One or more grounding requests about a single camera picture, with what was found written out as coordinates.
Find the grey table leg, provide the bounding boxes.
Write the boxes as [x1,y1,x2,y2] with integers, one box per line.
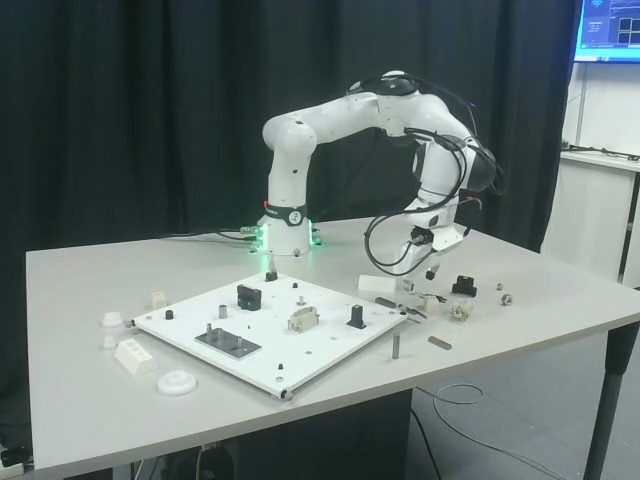
[582,319,632,480]

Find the short black plug cable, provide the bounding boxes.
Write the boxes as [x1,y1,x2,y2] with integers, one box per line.
[398,301,427,325]

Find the blue screen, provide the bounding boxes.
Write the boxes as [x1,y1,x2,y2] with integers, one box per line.
[573,0,640,65]

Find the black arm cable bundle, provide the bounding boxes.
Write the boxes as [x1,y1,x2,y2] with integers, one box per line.
[347,73,507,275]

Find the white cabinet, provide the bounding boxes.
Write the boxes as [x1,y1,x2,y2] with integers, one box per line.
[542,144,640,291]

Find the thin grey floor cable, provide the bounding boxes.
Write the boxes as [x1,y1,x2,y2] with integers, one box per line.
[414,382,591,480]

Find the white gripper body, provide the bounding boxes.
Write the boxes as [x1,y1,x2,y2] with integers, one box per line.
[387,233,442,279]

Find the long white holder block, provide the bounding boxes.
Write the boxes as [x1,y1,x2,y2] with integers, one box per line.
[357,273,397,292]

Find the white holder with square holes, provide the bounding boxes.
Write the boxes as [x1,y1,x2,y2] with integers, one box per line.
[113,338,160,375]

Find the white large gear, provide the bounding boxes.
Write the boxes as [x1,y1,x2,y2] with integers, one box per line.
[157,371,197,398]

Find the white task board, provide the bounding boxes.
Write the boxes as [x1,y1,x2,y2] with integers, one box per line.
[128,269,420,401]

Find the black curtains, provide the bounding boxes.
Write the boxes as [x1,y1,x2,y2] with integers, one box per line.
[0,0,584,451]

